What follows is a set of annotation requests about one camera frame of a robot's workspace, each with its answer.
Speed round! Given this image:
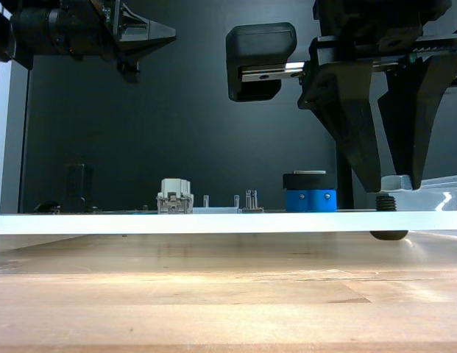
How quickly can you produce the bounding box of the silver hex nut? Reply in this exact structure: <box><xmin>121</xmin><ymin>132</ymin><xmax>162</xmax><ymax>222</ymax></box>
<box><xmin>380</xmin><ymin>174</ymin><xmax>414</xmax><ymax>193</ymax></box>

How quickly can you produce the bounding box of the clear plastic tub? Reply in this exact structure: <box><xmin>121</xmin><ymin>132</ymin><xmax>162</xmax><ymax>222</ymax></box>
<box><xmin>395</xmin><ymin>175</ymin><xmax>457</xmax><ymax>213</ymax></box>

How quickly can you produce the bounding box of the black threaded stud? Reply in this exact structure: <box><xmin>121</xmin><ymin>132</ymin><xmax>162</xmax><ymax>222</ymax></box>
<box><xmin>375</xmin><ymin>194</ymin><xmax>397</xmax><ymax>212</ymax></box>

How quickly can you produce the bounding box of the blue holder with black cap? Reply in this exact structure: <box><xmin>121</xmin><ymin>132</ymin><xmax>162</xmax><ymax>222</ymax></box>
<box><xmin>282</xmin><ymin>169</ymin><xmax>339</xmax><ymax>213</ymax></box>

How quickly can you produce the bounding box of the black round board foot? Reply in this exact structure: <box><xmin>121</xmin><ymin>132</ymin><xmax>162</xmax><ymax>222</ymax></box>
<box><xmin>369</xmin><ymin>230</ymin><xmax>409</xmax><ymax>241</ymax></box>

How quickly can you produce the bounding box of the small silver connector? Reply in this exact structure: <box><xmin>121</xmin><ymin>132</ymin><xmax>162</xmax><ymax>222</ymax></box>
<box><xmin>241</xmin><ymin>188</ymin><xmax>266</xmax><ymax>214</ymax></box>

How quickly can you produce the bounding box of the black clamp block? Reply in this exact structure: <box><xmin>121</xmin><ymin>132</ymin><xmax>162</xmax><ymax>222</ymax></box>
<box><xmin>64</xmin><ymin>163</ymin><xmax>93</xmax><ymax>213</ymax></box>

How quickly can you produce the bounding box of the white grey connector housing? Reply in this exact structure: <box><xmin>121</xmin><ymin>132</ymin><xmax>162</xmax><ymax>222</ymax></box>
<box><xmin>155</xmin><ymin>178</ymin><xmax>196</xmax><ymax>215</ymax></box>

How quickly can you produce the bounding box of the white board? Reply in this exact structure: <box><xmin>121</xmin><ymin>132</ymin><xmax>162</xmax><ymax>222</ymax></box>
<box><xmin>0</xmin><ymin>210</ymin><xmax>457</xmax><ymax>235</ymax></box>

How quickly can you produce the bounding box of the black aluminium frame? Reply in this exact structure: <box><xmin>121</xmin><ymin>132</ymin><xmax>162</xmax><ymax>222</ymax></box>
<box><xmin>336</xmin><ymin>145</ymin><xmax>357</xmax><ymax>211</ymax></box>

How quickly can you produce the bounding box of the pale clip mount plate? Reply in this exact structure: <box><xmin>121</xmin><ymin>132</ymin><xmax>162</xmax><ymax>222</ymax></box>
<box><xmin>193</xmin><ymin>193</ymin><xmax>241</xmax><ymax>215</ymax></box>

